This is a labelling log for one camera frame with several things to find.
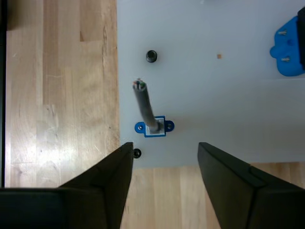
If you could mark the white rj45 socket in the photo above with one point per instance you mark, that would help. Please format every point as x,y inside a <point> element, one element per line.
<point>162,122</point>

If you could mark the black box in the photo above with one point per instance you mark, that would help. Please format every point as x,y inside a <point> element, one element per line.
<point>302,35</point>

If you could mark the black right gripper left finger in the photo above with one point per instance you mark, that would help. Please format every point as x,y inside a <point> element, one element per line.
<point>107,190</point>

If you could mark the black board bolt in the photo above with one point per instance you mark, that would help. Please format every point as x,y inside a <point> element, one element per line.
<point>137,152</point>

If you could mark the blue rj45 socket mount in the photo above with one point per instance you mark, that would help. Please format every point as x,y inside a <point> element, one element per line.
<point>136,126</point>

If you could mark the blue lobed mount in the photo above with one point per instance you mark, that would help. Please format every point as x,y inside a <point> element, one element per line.
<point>286,47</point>

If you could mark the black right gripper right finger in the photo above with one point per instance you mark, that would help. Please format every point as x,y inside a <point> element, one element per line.
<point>233,190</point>

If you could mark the black frame base rail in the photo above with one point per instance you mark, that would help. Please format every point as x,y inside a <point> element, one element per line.
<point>2,95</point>

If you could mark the white board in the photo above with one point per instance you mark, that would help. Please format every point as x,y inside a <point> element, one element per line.
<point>214,107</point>

